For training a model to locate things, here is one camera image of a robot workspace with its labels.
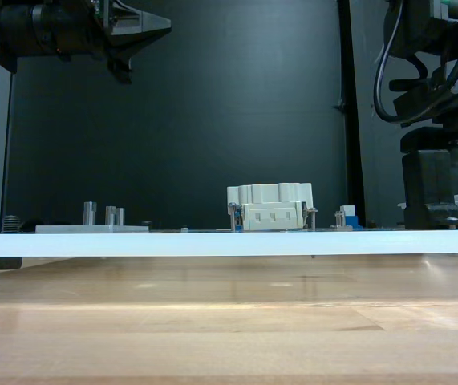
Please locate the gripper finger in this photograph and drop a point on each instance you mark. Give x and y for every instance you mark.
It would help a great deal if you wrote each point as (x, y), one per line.
(140, 41)
(136, 22)

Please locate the small blue white connector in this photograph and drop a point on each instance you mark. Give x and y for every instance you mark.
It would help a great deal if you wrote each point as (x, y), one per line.
(352, 222)

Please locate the small silver metal connector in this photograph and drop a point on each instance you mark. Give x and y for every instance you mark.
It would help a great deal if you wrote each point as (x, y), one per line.
(338, 220)

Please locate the grey connector base socket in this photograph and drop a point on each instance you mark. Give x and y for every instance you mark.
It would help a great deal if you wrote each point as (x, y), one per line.
(270, 216)

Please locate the small black board screw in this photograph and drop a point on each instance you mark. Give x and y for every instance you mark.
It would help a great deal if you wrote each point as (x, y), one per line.
(147, 224)
(372, 223)

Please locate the grey metal plate with posts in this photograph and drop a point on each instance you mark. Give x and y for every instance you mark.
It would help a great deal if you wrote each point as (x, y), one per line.
(92, 228)

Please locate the ribbed black screw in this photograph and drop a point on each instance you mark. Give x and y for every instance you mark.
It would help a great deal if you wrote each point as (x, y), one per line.
(10, 224)

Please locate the white task board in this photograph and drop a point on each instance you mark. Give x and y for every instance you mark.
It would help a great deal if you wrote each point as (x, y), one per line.
(228, 244)

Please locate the black rubber board foot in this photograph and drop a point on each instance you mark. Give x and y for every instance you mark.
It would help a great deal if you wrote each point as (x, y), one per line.
(7, 263)

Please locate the black plastic bracket block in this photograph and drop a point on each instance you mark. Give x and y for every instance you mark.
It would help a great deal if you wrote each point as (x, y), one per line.
(427, 184)

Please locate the black wall post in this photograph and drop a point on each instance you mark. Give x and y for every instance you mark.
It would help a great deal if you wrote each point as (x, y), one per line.
(353, 160)

